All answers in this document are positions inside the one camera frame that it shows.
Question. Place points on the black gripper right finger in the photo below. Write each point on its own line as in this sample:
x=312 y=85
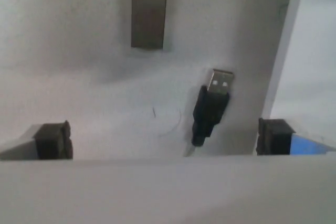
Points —
x=273 y=137

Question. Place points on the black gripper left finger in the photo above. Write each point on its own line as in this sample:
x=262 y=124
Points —
x=51 y=142

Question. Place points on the metal square peg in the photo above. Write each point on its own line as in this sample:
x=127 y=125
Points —
x=149 y=11

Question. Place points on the black USB plug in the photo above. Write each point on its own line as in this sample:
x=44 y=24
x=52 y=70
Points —
x=210 y=108

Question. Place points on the white task board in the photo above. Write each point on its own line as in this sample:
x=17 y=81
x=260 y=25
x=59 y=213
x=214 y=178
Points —
x=78 y=64

